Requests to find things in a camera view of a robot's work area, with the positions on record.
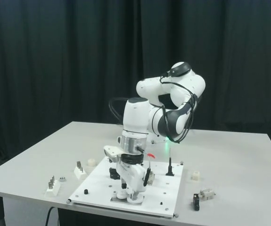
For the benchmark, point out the white medium gear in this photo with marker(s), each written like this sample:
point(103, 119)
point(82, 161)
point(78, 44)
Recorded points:
point(121, 195)

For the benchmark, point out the metal D-SUB plug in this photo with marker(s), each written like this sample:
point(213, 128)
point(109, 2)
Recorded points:
point(207, 194)

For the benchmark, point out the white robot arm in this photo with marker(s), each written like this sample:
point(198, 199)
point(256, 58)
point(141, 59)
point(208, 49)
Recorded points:
point(135, 117)

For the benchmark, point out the small white box dark window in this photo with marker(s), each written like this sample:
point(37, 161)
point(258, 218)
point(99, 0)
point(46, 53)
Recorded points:
point(119, 140)

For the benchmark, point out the white square peg holder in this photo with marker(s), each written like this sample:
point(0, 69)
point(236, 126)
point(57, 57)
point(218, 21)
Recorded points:
point(79, 175)

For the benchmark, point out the cream square holder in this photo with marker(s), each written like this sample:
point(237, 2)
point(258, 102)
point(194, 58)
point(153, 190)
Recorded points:
point(195, 176)

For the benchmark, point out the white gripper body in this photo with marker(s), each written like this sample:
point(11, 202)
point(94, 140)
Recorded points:
point(134, 176)

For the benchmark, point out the metal round peg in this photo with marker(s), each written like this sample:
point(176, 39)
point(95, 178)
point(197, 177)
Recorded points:
point(53, 179)
point(49, 184)

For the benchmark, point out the black upright plug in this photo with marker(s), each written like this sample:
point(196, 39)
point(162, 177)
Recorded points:
point(170, 168)

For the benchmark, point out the black curtain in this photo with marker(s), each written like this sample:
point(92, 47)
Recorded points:
point(55, 58)

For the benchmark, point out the white task board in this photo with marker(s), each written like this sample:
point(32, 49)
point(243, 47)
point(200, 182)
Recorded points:
point(158, 195)

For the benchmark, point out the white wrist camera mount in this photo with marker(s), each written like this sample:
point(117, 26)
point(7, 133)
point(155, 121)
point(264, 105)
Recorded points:
point(111, 150)

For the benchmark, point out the cream round holder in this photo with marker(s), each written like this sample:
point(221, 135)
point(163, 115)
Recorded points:
point(91, 162)

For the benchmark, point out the white round peg holder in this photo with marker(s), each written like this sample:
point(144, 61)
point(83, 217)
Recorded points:
point(52, 191)

